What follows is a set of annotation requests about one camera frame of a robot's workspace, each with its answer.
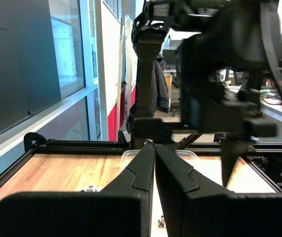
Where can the clear plastic tub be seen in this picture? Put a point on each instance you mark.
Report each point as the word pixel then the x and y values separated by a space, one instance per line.
pixel 128 158

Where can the black computer monitor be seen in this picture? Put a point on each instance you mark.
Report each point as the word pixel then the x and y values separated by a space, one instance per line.
pixel 170 55

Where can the small metal board screw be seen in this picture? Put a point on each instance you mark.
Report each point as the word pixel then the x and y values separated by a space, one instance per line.
pixel 161 221

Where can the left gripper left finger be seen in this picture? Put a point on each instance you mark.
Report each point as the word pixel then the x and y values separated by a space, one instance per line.
pixel 81 214

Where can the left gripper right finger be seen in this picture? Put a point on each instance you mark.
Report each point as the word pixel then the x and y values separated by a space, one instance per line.
pixel 229 214

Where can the small blue white connector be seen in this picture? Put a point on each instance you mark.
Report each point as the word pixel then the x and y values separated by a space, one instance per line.
pixel 90 189

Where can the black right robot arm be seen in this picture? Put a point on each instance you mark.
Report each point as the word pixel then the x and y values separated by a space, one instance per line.
pixel 150 74

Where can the silver window sill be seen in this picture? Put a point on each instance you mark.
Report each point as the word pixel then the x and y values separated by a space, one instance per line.
pixel 32 123

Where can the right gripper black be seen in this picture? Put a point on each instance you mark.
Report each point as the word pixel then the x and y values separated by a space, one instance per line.
pixel 229 111

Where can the black aluminium frame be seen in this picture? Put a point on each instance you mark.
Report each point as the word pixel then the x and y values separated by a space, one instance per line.
pixel 81 148

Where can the white task board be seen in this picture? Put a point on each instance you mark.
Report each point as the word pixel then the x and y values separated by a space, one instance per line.
pixel 208 172

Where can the white office desk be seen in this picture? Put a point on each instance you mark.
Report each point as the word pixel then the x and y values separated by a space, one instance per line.
pixel 269 111

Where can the black control box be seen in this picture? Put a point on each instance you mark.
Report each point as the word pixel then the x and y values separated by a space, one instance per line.
pixel 266 168

